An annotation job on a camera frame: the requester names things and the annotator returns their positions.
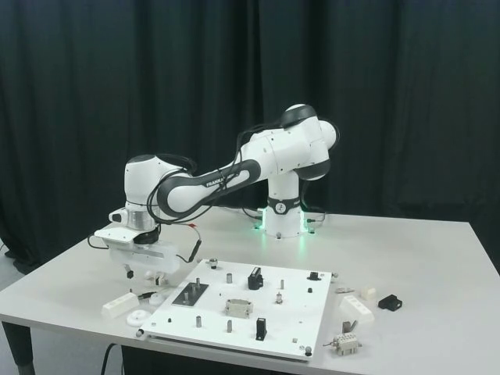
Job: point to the beige waterproof plug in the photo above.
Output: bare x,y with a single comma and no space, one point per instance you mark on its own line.
345,340

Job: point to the long white peg holder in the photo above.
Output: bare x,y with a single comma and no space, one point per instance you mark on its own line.
119,306
356,310

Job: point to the thick metal round peg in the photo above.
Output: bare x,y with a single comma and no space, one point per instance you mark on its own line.
199,322
229,278

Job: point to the black USB plug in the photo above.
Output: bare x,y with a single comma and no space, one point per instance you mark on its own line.
147,295

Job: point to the thin black rod, red tag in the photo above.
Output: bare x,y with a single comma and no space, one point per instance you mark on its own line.
196,249

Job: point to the black D-SUB plug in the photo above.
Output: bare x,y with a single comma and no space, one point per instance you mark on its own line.
390,303

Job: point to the dark table leg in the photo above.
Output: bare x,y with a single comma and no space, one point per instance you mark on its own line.
17,347

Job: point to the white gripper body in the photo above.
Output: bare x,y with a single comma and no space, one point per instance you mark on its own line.
146,263

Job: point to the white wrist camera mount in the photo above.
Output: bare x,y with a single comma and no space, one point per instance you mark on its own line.
115,235

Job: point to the metal BNC plug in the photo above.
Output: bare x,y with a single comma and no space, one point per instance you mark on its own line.
278,297

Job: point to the white task board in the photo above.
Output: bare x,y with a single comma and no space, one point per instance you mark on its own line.
250,316

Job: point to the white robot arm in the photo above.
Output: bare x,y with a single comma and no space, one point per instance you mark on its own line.
289,152

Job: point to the white medium gear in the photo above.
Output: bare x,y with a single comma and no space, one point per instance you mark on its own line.
156,301

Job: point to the small grey Ethernet plug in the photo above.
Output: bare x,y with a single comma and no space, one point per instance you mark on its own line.
345,290

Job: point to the white large gear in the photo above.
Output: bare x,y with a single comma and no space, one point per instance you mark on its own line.
134,317

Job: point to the black curtain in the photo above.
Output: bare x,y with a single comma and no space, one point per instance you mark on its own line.
117,78

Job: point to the white small gear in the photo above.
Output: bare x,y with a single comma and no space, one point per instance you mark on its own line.
148,276

